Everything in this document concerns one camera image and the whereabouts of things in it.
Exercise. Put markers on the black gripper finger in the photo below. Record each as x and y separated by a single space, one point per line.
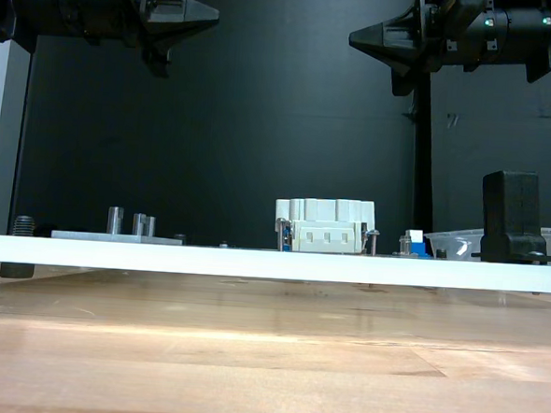
184 11
397 57
394 32
174 33

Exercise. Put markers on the small pale metal bar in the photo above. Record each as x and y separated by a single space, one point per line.
461 248

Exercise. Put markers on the beige multi-pin connector housing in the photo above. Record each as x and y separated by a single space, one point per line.
323 228

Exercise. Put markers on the small metal socket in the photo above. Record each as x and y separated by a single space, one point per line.
402 246

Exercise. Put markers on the small blue white connector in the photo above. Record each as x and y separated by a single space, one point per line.
416 245

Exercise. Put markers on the clear plastic tub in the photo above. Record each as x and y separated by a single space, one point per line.
451 240

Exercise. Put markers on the black socket housing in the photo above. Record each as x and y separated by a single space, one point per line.
511 216

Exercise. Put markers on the black board screw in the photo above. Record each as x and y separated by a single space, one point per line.
441 253
180 238

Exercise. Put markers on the blue clamp holder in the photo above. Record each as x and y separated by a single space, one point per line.
285 240

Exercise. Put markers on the threaded board levelling screw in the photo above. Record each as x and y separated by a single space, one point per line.
24 226

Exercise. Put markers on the white task board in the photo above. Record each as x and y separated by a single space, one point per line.
272 264

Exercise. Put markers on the black rubber board foot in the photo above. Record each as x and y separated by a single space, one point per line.
16 270

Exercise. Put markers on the black metal frame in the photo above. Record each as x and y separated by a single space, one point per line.
423 155

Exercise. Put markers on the metal post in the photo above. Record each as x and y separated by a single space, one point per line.
115 220
143 226

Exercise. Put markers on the grey metal base plate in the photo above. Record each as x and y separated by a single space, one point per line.
91 236

